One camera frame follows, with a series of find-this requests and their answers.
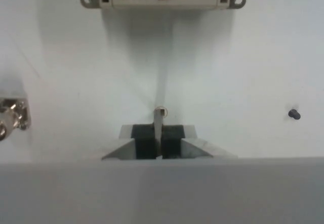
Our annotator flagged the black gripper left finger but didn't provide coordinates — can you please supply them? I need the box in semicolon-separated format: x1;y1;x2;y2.
101;124;157;160

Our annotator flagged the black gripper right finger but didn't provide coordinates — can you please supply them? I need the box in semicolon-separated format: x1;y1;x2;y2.
160;124;238;159

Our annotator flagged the thin metal square peg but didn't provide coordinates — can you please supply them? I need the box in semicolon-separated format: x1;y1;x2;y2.
153;108;165;159

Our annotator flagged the white task board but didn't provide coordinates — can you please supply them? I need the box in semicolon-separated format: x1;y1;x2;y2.
0;0;324;164

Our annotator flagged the small black screw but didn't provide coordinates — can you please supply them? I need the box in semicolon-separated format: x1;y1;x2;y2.
288;109;302;120

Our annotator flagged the metal BNC plug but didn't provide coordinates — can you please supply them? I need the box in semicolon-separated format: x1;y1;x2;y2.
0;107;16;142

